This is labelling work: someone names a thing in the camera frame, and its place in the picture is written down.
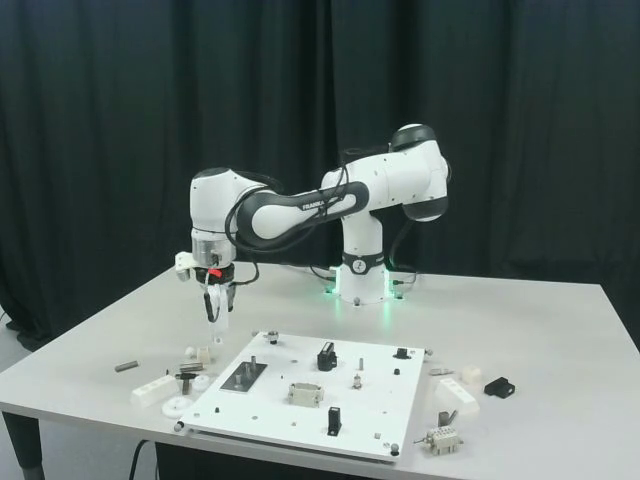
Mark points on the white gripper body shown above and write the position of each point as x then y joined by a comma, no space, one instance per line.
226,305

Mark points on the metal hex bolt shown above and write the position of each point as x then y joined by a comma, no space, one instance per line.
272,338

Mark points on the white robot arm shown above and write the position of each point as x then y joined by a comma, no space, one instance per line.
390,170

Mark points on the small white holder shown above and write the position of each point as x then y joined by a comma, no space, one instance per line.
204,354

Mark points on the white small gear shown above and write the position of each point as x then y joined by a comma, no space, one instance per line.
190,352

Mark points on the white medium gear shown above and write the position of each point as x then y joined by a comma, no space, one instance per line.
202,386

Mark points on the rough metal square peg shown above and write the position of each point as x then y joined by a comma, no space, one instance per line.
188,384

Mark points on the white peg holder round holes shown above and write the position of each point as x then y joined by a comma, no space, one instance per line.
155,391

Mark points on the white large gear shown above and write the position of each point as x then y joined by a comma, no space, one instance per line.
175,408

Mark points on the large grey metal peg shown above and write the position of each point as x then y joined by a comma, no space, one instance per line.
126,366

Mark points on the grey ball marker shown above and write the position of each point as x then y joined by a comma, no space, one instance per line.
431,352
395,449
177,427

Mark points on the white task board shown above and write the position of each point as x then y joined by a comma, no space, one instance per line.
300,405

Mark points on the metal BNC plug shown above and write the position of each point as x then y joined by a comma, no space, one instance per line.
356,382

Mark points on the black table leg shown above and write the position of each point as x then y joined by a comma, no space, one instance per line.
22,445

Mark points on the small flat metal plug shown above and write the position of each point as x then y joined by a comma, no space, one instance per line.
441,371

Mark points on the black curtain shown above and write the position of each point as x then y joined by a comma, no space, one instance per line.
100,100

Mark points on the grey bent metal piece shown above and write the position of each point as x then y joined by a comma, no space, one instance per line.
446,418

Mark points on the white peg holder square holes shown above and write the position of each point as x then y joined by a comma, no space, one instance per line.
457,397

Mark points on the beige waterproof plug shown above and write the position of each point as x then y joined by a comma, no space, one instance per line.
445,441

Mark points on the white cube holder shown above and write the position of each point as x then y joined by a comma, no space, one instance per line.
471,375

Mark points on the black D-SUB plug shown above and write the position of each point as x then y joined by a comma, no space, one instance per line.
500,387

